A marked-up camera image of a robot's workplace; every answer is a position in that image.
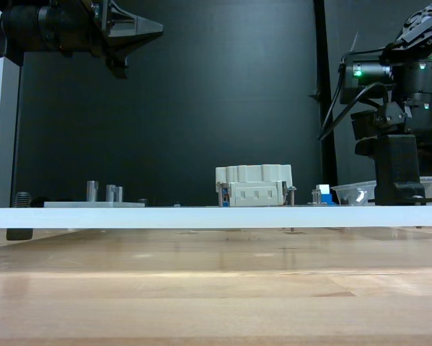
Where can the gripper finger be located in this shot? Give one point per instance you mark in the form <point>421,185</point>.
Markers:
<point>129,27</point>
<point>132,42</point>

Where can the white taskboard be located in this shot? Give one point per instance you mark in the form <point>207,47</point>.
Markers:
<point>215,218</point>

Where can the black upright plug housing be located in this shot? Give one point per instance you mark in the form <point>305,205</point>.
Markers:
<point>396,173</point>

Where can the clear plastic tub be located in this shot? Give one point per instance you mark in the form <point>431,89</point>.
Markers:
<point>349,194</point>

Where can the blue connector with white top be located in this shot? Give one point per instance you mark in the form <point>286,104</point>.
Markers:
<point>327,199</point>

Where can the beige multipin connector housing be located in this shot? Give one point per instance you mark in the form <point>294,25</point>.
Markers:
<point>259,176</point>

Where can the grey metal plate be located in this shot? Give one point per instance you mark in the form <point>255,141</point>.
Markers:
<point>75,204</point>

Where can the black threaded screw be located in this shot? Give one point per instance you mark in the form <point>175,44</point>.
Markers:
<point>23,200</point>

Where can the black rubber board foot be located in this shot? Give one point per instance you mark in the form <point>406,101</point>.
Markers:
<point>19,234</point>

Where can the black table frame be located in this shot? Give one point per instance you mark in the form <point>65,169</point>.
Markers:
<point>325,43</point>

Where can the small steel post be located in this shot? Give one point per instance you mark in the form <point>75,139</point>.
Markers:
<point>111,192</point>
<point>93,191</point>

